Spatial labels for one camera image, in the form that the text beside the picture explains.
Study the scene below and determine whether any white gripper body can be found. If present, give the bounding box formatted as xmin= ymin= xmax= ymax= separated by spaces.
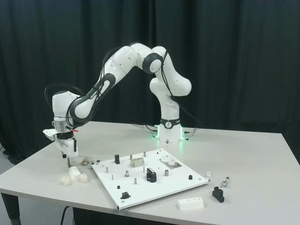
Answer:
xmin=55 ymin=137 xmax=79 ymax=158

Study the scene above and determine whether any long white peg holder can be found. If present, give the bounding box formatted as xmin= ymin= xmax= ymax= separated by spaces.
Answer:
xmin=67 ymin=166 xmax=82 ymax=181

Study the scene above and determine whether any dark table leg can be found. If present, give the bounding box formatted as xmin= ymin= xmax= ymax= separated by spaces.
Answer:
xmin=0 ymin=193 xmax=18 ymax=225

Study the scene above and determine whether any white task board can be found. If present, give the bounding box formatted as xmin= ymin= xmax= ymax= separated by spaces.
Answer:
xmin=90 ymin=150 xmax=208 ymax=205

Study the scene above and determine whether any black D-SUB plug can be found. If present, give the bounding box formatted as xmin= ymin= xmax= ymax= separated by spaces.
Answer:
xmin=211 ymin=186 xmax=225 ymax=203
xmin=146 ymin=167 xmax=158 ymax=183

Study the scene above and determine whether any wide white holder with holes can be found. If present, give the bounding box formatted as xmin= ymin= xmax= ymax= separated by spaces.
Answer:
xmin=176 ymin=196 xmax=205 ymax=210

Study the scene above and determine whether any black curtain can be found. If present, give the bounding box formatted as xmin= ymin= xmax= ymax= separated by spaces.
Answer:
xmin=0 ymin=0 xmax=300 ymax=157

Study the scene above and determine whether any black cable under table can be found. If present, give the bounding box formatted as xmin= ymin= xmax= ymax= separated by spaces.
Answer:
xmin=61 ymin=205 xmax=71 ymax=225

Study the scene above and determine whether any black forearm cable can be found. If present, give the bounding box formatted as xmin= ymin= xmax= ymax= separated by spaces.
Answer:
xmin=44 ymin=48 xmax=122 ymax=131

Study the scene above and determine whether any black upper arm cable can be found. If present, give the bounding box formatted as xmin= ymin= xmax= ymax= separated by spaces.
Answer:
xmin=160 ymin=50 xmax=181 ymax=99

